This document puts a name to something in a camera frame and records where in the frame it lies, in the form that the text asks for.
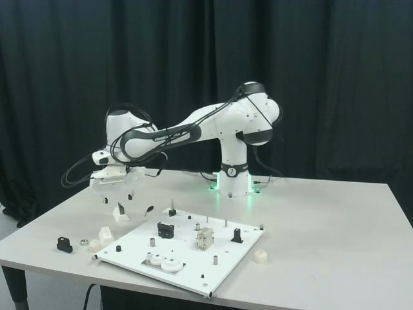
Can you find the white hexagonal holder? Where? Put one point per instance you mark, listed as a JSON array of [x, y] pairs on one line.
[[260, 256], [94, 246]]

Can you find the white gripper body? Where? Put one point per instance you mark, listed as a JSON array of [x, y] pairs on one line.
[[113, 185]]

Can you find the metal square peg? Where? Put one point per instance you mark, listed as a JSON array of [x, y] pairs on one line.
[[121, 207]]

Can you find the grey Ethernet plug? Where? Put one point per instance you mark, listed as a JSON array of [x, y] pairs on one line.
[[172, 205]]

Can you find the black table leg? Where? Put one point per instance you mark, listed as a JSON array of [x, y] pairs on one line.
[[14, 290]]

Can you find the black curtain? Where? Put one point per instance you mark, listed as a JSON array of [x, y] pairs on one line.
[[193, 48]]

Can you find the white small gear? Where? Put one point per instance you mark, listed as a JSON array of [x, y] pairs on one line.
[[148, 256]]

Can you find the white medium gear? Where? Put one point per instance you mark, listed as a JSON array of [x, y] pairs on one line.
[[156, 260]]

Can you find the white task board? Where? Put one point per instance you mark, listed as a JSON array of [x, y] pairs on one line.
[[135, 248]]

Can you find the black D-SUB plug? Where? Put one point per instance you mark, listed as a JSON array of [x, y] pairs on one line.
[[64, 245]]

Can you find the white slanted plug holder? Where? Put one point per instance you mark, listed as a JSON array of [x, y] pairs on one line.
[[106, 236]]

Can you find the metal bolt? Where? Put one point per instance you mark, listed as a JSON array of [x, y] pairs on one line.
[[84, 241]]

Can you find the white peg holder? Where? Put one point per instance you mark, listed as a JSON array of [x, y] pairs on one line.
[[121, 217]]

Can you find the metal round peg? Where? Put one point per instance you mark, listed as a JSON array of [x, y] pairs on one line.
[[214, 260], [151, 243]]

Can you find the white large gear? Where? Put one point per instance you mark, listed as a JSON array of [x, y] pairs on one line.
[[169, 263]]

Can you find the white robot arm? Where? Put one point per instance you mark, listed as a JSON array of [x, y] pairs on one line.
[[232, 129]]

